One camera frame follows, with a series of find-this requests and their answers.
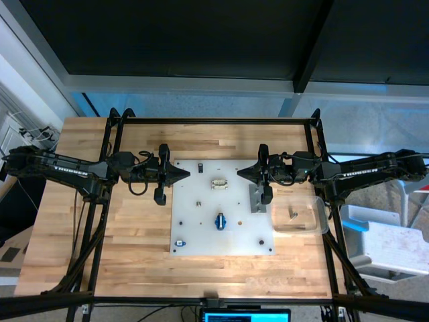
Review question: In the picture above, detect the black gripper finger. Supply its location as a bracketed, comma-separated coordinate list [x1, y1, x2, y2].
[168, 173, 192, 186]
[168, 160, 192, 174]
[237, 160, 261, 174]
[237, 172, 261, 186]

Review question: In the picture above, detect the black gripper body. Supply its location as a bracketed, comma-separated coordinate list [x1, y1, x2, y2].
[259, 144, 286, 206]
[145, 144, 170, 206]

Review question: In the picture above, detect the white taskboard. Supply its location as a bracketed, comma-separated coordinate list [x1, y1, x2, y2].
[170, 159, 276, 258]

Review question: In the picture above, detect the blue round socket holder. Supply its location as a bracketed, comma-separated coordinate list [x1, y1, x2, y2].
[213, 212, 229, 231]

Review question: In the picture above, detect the clear plastic tub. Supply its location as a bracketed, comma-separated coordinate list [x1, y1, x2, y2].
[271, 195, 330, 235]

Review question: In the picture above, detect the grey metal window ledge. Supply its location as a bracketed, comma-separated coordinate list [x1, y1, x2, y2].
[65, 74, 429, 99]

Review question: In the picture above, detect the laptop screen with blue edge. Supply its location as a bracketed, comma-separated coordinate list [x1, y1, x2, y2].
[200, 308, 292, 322]

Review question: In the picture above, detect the white grey cart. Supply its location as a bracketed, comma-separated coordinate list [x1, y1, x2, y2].
[341, 204, 429, 286]

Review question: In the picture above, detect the cardboard box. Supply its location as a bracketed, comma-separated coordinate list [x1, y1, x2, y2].
[0, 226, 34, 269]

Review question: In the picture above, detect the black aluminium frame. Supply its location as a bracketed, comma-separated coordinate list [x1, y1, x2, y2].
[0, 107, 429, 322]

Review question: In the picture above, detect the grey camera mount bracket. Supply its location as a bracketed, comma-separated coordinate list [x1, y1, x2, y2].
[203, 290, 221, 308]

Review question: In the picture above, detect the white cable bundle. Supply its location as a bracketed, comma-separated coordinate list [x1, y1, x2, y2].
[18, 125, 61, 148]

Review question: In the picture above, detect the black vertical room post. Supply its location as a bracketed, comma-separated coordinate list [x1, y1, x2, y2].
[293, 0, 336, 94]

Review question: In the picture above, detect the white metal trolley frame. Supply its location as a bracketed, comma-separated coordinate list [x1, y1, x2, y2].
[395, 177, 429, 229]

